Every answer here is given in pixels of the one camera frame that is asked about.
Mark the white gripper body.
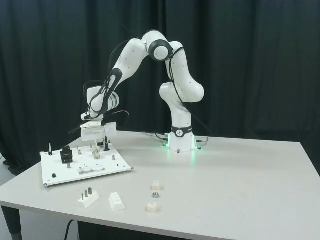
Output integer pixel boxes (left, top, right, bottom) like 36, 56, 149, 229
80, 122, 118, 142

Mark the white empty peg holder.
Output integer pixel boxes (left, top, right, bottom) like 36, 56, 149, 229
107, 191, 126, 210

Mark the flat white mounting plate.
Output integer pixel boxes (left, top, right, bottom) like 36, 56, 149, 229
80, 121, 105, 130

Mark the black D-SUB plug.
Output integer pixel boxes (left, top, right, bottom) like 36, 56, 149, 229
60, 145, 73, 165

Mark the white task board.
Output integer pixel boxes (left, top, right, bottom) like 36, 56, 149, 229
39, 141, 134, 188

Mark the black curtain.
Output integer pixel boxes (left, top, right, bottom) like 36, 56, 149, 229
0, 0, 320, 166

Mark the dark table leg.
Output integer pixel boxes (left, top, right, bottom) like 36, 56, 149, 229
0, 204, 22, 240

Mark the black forearm cable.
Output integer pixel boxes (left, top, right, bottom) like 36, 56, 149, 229
83, 41, 131, 120

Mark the black table cable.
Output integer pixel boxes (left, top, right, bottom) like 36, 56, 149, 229
141, 131, 171, 141

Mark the black upper arm cable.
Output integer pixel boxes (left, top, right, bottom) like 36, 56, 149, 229
168, 46, 186, 106

